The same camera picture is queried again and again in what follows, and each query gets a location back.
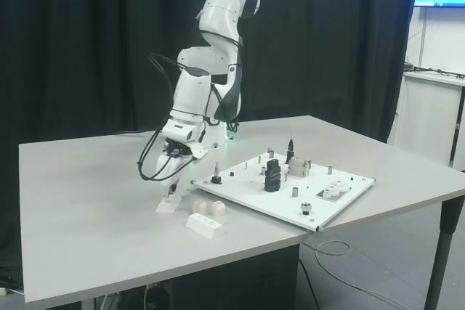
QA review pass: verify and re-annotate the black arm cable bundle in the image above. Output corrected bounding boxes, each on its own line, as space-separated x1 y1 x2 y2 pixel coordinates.
137 52 245 181

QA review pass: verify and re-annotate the black D-SUB plug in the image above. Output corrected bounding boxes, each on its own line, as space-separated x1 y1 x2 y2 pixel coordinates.
264 158 283 194

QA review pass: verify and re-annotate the black waterproof plug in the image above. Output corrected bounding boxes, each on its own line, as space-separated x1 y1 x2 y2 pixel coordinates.
286 131 296 161

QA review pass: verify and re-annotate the black curtain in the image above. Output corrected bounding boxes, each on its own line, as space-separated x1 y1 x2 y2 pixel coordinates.
0 0 428 158

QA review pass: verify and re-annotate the grey floor cable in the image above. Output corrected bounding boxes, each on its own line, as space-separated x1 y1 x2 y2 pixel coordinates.
312 240 411 310

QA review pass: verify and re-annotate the white cabinet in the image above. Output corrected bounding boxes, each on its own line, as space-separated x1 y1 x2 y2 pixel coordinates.
386 69 465 172

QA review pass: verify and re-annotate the white task board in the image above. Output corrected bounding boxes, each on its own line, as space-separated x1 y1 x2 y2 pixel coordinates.
190 145 377 233

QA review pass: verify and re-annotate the black table leg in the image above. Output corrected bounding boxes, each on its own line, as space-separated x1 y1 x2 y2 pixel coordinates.
424 197 460 310

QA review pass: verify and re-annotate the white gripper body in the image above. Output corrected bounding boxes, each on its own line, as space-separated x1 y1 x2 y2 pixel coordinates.
155 151 195 195

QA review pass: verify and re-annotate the white round peg holder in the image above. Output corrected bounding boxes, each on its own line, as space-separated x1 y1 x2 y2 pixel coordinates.
185 211 228 240

